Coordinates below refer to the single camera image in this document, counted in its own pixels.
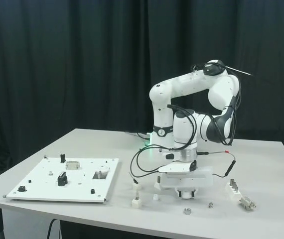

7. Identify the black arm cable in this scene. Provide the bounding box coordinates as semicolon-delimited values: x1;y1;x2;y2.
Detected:
191;63;253;146

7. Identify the thin black rod on wire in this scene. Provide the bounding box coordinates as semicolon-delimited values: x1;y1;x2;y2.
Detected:
197;149;237;178

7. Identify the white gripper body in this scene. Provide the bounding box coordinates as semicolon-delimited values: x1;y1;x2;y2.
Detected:
159;167;213;189

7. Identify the black curtain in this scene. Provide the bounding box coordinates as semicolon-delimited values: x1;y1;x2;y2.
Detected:
0;0;284;176

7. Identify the white round peg holder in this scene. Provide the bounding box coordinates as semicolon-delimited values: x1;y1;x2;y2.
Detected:
153;181;169;191

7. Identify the white task board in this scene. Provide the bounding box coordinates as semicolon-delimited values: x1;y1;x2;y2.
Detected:
5;156;121;204

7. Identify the grey rectangular plug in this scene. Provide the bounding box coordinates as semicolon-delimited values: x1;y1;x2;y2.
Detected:
239;196;258;208

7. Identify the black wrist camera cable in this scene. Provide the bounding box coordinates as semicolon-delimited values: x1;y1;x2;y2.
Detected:
130;146;163;179

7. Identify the black floor cable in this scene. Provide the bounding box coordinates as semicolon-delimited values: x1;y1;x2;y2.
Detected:
47;218;59;239

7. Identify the white large gear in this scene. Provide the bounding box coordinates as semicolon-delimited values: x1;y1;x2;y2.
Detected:
97;164;110;175

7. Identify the black base cable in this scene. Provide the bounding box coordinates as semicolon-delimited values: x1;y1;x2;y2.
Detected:
125;131;153;140

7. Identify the white square peg holder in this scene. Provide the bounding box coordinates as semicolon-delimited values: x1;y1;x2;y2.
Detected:
225;183;241;200

